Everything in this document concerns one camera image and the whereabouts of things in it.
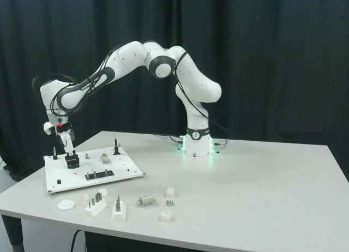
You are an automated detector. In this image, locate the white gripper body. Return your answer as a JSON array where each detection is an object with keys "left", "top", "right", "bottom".
[{"left": 56, "top": 129, "right": 76, "bottom": 155}]

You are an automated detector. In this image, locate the white task board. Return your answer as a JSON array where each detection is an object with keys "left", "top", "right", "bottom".
[{"left": 44, "top": 149, "right": 147, "bottom": 194}]

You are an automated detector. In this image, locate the white large gear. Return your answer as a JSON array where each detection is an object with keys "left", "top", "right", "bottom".
[{"left": 57, "top": 199, "right": 76, "bottom": 210}]

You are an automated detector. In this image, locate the white square peg holder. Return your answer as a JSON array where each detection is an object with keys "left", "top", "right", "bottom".
[{"left": 83, "top": 199, "right": 108, "bottom": 218}]

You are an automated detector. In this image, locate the white round peg holder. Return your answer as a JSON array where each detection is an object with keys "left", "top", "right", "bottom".
[{"left": 110, "top": 201, "right": 128, "bottom": 221}]

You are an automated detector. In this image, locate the dark grey table leg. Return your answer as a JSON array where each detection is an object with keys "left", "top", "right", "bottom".
[{"left": 1, "top": 214, "right": 22, "bottom": 252}]

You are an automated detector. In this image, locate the white round-holed cube holder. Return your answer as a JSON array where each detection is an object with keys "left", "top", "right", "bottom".
[{"left": 159, "top": 209, "right": 172, "bottom": 223}]

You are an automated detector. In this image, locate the black curtain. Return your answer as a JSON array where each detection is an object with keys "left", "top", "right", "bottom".
[{"left": 0, "top": 0, "right": 349, "bottom": 182}]

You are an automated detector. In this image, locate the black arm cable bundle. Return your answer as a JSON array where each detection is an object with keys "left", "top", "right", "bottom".
[{"left": 32, "top": 49, "right": 232, "bottom": 140}]

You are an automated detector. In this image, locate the black power cable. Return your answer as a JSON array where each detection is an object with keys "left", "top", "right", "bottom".
[{"left": 71, "top": 229, "right": 86, "bottom": 252}]

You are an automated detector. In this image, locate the black base cable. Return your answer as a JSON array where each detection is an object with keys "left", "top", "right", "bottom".
[{"left": 154, "top": 133, "right": 184, "bottom": 144}]

